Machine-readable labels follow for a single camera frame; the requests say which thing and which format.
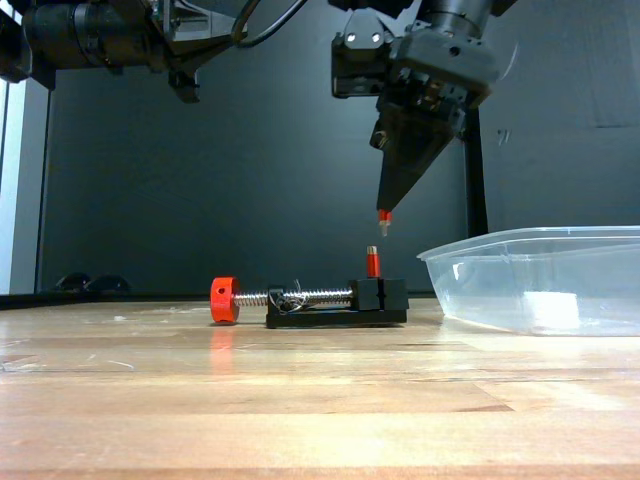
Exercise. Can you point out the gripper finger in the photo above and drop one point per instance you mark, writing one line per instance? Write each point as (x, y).
(195, 55)
(410, 150)
(220, 27)
(382, 135)

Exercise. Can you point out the red RCA socket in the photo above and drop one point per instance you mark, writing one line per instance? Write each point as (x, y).
(373, 265)

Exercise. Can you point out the clear plastic tub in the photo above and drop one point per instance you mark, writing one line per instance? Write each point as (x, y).
(475, 300)

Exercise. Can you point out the black vise with red knob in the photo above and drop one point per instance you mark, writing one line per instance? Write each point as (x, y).
(340, 320)

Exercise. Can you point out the black curved frame bracket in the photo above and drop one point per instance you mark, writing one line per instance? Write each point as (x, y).
(72, 282)
(110, 284)

